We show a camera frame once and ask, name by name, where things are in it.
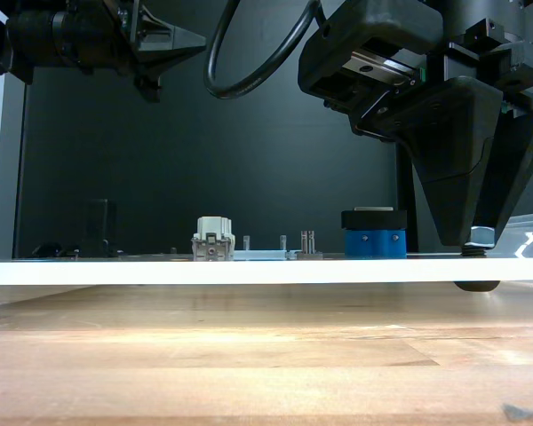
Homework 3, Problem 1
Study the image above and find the black clamp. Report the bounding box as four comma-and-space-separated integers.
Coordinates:
31, 198, 119, 259

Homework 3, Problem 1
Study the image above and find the black M12 bolt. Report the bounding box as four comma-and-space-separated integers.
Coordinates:
454, 247, 504, 294

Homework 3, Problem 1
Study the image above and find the small metal connector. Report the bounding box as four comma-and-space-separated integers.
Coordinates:
296, 229, 324, 260

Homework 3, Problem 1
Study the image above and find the silver M12 nut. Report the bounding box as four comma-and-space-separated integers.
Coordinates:
469, 225, 508, 249

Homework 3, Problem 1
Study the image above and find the beige connector housing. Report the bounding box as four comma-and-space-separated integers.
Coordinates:
189, 216, 237, 262

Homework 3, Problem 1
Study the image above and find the black metal frame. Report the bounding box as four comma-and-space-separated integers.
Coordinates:
393, 141, 421, 255

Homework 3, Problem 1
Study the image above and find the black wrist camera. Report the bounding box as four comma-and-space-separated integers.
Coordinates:
349, 99, 401, 144

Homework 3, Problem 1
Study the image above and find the blue and black D-sub connector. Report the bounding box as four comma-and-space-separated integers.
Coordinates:
340, 206, 409, 259

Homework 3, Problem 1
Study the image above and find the aluminium block with pins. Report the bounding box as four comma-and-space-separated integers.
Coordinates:
233, 233, 294, 261

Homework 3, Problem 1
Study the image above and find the white board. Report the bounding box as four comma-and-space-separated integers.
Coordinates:
0, 253, 533, 286

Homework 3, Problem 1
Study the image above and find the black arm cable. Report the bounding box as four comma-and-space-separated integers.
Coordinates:
203, 0, 329, 101

